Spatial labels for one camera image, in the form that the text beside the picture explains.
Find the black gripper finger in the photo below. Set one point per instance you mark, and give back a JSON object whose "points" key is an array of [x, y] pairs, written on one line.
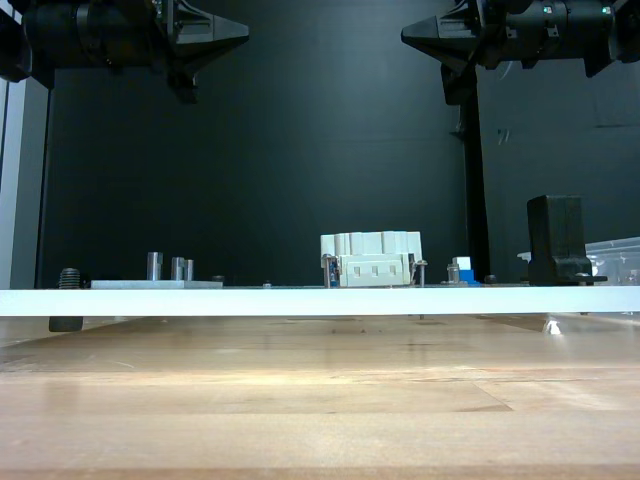
{"points": [[210, 30], [450, 30], [190, 57], [457, 59]]}

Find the grey metal plate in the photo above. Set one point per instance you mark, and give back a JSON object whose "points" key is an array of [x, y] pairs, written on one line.
{"points": [[150, 284]]}

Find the beige connector hub socket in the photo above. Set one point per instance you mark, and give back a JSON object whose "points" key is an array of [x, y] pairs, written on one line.
{"points": [[372, 270]]}

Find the white plastic board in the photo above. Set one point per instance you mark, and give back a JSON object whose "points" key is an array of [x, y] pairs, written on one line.
{"points": [[300, 302]]}

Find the black plastic bracket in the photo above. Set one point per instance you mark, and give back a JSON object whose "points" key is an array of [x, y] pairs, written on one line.
{"points": [[555, 235]]}

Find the clear plastic tub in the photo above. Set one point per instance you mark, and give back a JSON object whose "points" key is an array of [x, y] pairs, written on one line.
{"points": [[615, 255]]}

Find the small silver metal connector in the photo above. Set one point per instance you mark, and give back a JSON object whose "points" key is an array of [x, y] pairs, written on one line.
{"points": [[453, 274]]}

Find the small blue white socket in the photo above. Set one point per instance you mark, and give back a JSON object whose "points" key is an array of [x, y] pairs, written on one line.
{"points": [[462, 264]]}

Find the black metal frame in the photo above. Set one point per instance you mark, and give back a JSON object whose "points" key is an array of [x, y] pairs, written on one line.
{"points": [[475, 200]]}

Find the black rubber board foot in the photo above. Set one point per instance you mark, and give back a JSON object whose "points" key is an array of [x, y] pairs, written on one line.
{"points": [[65, 324]]}

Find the blue plastic clamp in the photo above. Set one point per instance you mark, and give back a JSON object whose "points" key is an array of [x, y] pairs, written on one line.
{"points": [[333, 276]]}

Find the silver metal peg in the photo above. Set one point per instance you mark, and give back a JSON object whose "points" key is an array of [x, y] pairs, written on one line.
{"points": [[154, 265], [177, 269], [189, 270]]}

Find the black board screw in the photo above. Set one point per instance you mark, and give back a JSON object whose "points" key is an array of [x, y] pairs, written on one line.
{"points": [[492, 279], [70, 279]]}

